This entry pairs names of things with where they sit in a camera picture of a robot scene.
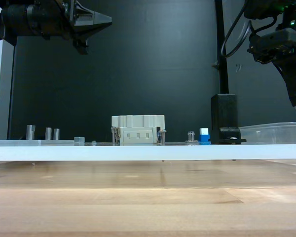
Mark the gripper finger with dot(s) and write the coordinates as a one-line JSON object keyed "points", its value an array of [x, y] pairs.
{"points": [[293, 74], [88, 30], [88, 18]]}

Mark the beige multi-pin connector housing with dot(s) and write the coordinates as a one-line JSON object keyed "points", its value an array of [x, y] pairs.
{"points": [[138, 123]]}

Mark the clear plastic tub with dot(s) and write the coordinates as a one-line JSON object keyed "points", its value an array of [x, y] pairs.
{"points": [[273, 134]]}

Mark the small white block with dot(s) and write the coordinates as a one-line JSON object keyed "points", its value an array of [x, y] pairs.
{"points": [[203, 131]]}

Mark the silver housing screw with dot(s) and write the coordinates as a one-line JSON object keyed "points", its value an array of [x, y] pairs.
{"points": [[162, 137], [115, 135]]}

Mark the grey metal peg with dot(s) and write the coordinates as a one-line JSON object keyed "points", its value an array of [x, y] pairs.
{"points": [[56, 134], [48, 134], [30, 132]]}

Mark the small blue holder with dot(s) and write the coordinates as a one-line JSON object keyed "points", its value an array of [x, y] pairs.
{"points": [[204, 139]]}

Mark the small grey metal block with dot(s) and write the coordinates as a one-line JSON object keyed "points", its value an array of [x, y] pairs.
{"points": [[79, 141]]}

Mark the grey metal plate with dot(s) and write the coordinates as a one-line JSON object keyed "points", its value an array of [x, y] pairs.
{"points": [[14, 143]]}

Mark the white mounting board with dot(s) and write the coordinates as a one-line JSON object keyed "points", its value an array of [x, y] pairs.
{"points": [[148, 153]]}

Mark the black vertical post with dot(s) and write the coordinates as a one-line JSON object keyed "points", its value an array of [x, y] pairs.
{"points": [[222, 79]]}

